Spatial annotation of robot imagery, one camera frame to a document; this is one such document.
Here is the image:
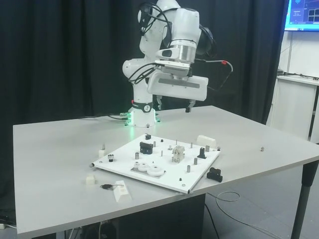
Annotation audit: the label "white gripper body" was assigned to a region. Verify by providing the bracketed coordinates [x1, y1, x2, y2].
[147, 71, 209, 102]

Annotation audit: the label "long white holder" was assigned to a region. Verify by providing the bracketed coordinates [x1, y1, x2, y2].
[196, 134, 217, 148]

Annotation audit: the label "white large gear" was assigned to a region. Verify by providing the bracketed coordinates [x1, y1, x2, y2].
[147, 166, 165, 177]

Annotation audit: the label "white task board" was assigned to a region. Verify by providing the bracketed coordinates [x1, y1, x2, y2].
[89, 133, 222, 195]

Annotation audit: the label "black D-SUB plug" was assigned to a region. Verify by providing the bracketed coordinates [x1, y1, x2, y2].
[206, 167, 223, 182]

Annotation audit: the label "white wedge holder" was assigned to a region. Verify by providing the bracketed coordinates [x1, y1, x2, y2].
[112, 180, 133, 202]

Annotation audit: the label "black USB plug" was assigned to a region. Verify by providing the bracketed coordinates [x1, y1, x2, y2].
[100, 183, 125, 190]

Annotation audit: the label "white cabinet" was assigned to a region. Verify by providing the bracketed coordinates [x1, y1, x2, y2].
[266, 72, 319, 145]

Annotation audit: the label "black curtain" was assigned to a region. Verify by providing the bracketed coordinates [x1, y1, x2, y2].
[0, 0, 294, 225]

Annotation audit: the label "blue screen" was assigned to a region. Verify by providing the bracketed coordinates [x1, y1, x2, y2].
[284, 0, 319, 32]

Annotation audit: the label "dark table leg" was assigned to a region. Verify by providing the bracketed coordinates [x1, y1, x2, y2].
[291, 161, 319, 239]

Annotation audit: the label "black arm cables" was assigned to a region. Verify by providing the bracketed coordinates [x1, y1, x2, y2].
[128, 1, 175, 84]

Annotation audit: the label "black base cables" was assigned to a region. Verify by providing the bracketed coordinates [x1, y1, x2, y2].
[108, 113, 132, 122]

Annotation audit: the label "grey floor cable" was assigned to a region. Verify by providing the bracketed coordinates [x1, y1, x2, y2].
[206, 190, 300, 234]

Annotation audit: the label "thick black cable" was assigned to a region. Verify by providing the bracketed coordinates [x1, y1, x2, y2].
[204, 203, 218, 239]

